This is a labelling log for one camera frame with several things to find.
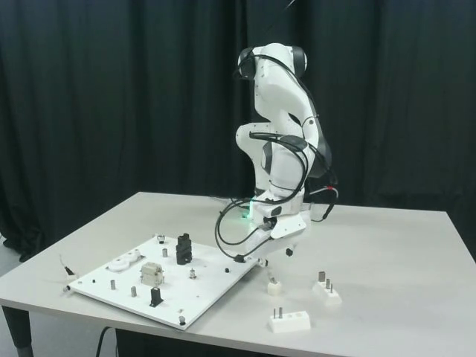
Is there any white stepped peg holder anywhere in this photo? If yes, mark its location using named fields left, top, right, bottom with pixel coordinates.
left=311, top=280, right=342, bottom=305

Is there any black D-SUB plug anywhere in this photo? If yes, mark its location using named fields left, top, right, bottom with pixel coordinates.
left=174, top=233, right=193, bottom=266

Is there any dark grey table leg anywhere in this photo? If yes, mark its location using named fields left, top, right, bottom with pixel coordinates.
left=0, top=305, right=30, bottom=357

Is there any black looping cable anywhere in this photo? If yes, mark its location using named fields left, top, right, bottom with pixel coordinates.
left=214, top=196, right=274, bottom=262

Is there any USB plug with short cable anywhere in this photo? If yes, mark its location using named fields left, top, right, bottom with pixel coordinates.
left=57, top=254, right=79, bottom=279

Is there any beige waterproof plug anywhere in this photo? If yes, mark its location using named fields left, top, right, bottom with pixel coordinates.
left=138, top=263, right=166, bottom=289

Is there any white task board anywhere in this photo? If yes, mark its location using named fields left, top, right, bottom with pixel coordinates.
left=62, top=233, right=260, bottom=331

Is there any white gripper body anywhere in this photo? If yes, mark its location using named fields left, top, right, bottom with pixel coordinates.
left=243, top=222, right=312, bottom=260

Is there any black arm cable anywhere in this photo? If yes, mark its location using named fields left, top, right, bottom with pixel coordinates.
left=234, top=51, right=338, bottom=198

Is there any white long peg holder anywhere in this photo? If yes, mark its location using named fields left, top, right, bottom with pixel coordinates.
left=266, top=311, right=311, bottom=332

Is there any black floor cable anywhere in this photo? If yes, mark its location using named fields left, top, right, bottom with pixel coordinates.
left=97, top=327, right=117, bottom=357

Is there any black curtain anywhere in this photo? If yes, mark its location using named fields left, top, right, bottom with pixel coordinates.
left=0, top=0, right=476, bottom=263

